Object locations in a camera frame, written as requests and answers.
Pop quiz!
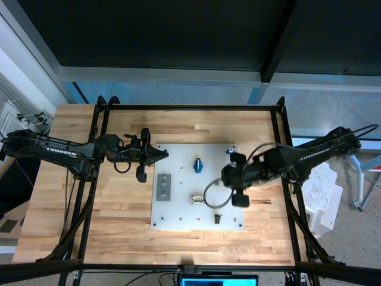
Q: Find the black table-level camera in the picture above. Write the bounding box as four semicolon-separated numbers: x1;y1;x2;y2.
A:
177;262;201;275

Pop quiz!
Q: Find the white foam packaging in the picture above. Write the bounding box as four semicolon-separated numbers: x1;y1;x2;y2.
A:
302;169;343;239

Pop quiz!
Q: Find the white task board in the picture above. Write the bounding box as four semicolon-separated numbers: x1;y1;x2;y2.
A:
151;143;245;231

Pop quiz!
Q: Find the grey metal plate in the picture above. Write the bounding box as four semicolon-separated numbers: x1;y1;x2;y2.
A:
155;173;173;203

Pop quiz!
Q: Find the laptop screen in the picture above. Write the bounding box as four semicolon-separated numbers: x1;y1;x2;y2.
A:
177;273;259;286

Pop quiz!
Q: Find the cardboard box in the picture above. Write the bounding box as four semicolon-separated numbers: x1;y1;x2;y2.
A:
0;199;30;239

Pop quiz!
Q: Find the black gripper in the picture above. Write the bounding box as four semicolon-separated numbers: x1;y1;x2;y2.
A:
121;128;170;183
221;153;266;207

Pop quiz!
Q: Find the clear plastic tub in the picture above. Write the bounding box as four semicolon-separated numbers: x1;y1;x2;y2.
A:
238;141;282;191

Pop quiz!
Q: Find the white cable bundle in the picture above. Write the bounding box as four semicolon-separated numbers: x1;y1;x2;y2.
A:
16;111;51;129

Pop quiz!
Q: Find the grey metal cart frame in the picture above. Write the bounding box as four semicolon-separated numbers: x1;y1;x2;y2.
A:
346;145;381;212

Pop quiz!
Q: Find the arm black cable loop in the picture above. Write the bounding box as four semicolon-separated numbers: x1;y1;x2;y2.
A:
114;154;132;175
203;178;236;209

